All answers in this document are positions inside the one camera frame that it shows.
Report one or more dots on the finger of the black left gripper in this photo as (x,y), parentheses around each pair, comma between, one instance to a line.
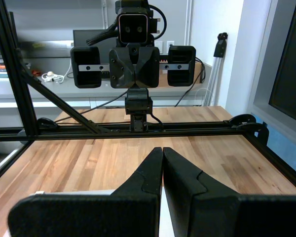
(148,69)
(121,74)

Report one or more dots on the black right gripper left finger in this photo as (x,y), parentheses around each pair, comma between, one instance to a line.
(88,217)

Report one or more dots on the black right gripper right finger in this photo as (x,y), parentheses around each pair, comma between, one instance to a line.
(236,217)

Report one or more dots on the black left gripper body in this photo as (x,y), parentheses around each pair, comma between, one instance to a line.
(85,81)

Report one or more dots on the black monitor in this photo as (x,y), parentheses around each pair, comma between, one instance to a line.
(81,39)

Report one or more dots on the small red object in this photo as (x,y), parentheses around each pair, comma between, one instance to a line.
(35,72)

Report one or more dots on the black and silver tripod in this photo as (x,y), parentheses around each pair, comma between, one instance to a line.
(220,47)

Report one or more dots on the white wall outlet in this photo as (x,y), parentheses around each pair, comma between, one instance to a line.
(170,43)
(159,47)

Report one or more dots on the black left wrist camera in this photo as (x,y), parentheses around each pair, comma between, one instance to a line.
(133,29)

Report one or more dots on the white wall shelf rail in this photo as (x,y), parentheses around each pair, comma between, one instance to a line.
(104,14)
(187,22)

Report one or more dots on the black aluminium frame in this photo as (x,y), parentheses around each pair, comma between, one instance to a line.
(17,74)

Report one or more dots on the grey window frame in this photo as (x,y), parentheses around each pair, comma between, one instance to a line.
(266,74)

